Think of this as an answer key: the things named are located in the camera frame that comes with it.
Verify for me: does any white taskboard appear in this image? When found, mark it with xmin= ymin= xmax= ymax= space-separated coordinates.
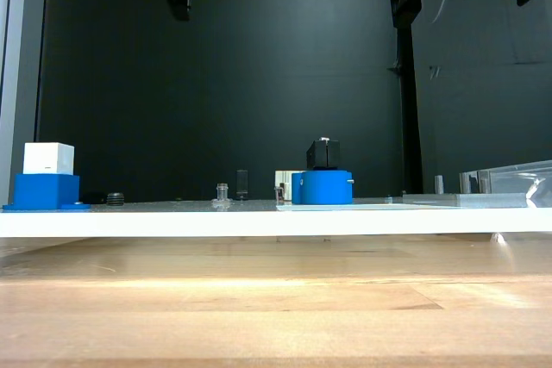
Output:
xmin=0 ymin=200 xmax=552 ymax=240

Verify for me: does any black clamp block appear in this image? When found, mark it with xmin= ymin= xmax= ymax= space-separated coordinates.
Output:
xmin=305 ymin=136 xmax=342 ymax=171

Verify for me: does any dark translucent bar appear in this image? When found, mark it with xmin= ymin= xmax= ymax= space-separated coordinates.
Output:
xmin=235 ymin=169 xmax=250 ymax=203

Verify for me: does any white cube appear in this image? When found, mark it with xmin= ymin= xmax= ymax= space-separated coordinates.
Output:
xmin=23 ymin=141 xmax=76 ymax=176

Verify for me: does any clear plastic tub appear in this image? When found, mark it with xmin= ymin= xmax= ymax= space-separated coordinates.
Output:
xmin=458 ymin=159 xmax=552 ymax=210

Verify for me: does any white connector housing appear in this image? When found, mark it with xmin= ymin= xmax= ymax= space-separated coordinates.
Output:
xmin=274 ymin=170 xmax=303 ymax=203

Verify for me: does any clear plastic fitting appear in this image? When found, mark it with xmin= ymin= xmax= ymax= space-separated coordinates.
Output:
xmin=210 ymin=182 xmax=235 ymax=210

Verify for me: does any blue round holder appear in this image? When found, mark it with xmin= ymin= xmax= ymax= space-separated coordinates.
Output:
xmin=292 ymin=169 xmax=356 ymax=206

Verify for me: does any blue square base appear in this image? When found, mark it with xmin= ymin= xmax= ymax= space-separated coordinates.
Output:
xmin=2 ymin=172 xmax=92 ymax=213

